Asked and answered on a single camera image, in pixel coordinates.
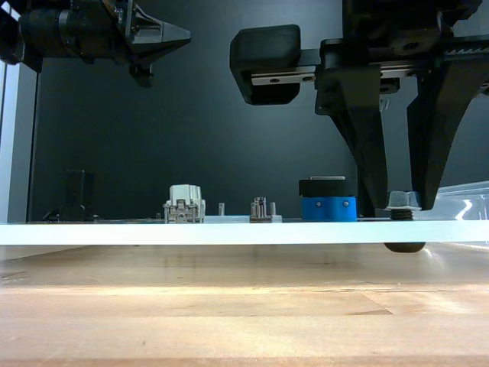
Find blue block with screws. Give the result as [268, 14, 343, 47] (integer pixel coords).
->
[301, 196, 358, 222]

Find black block post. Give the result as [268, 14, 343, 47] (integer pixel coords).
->
[64, 169, 96, 222]

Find black round foot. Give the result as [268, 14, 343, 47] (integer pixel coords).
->
[384, 241, 427, 254]

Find metal socket connector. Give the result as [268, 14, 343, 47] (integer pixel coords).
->
[248, 196, 283, 224]

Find black cap block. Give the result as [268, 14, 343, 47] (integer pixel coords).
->
[298, 178, 358, 200]

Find black aluminium frame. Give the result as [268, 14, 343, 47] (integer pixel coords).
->
[355, 164, 377, 219]

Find white connector housing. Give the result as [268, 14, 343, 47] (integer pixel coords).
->
[163, 184, 207, 224]

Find silver M12 hex flange nut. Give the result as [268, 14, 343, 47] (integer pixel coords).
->
[384, 190, 421, 212]

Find clear plastic tub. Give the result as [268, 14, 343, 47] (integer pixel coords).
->
[419, 183, 489, 222]

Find white bar with pins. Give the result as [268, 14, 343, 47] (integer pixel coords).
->
[205, 202, 256, 224]

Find white board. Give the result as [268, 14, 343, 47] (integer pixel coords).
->
[0, 217, 489, 245]

